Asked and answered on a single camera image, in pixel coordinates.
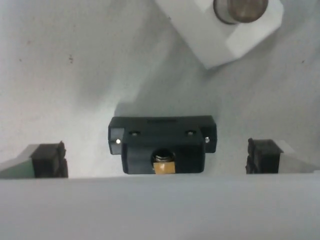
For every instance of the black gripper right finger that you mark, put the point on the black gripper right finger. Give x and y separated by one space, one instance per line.
262 157

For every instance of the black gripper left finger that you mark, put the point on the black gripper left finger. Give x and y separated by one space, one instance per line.
48 160

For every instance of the black D-SUB plug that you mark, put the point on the black D-SUB plug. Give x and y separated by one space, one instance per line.
162 145

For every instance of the white round peg holder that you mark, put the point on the white round peg holder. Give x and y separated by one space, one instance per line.
200 37

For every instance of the large metal round peg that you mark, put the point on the large metal round peg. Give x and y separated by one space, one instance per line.
241 11

